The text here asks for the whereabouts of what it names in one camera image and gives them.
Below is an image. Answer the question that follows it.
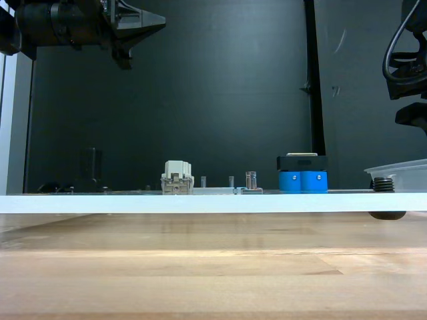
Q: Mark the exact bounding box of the beige rectangular connector housing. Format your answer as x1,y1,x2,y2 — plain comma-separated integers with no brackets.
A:
160,160,195,195

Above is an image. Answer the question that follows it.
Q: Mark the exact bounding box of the small metal connector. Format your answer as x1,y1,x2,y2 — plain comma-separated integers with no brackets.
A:
240,171,264,195

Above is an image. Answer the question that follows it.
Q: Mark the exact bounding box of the clear plastic tub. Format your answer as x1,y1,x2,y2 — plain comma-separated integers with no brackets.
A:
363,159,427,193

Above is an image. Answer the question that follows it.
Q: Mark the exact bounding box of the black threaded screw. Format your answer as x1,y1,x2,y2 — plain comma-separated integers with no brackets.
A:
372,177,395,193

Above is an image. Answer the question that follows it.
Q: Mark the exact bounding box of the black rubber board foot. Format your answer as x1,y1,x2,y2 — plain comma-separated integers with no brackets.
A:
368,211,407,221

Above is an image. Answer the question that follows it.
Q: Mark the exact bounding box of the clear acrylic block with posts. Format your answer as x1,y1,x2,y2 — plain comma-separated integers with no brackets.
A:
192,175,236,196

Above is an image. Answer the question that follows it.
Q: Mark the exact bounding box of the white task board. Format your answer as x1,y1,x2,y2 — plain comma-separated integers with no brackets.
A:
0,189,427,215

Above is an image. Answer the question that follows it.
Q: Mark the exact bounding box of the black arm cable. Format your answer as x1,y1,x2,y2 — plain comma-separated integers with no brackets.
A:
382,0,427,83

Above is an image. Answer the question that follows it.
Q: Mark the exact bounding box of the black backdrop post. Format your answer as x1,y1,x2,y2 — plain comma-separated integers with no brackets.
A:
300,0,327,156

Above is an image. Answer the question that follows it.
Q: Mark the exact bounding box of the blue D-sub connector mount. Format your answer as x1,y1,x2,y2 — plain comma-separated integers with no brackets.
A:
276,152,330,194

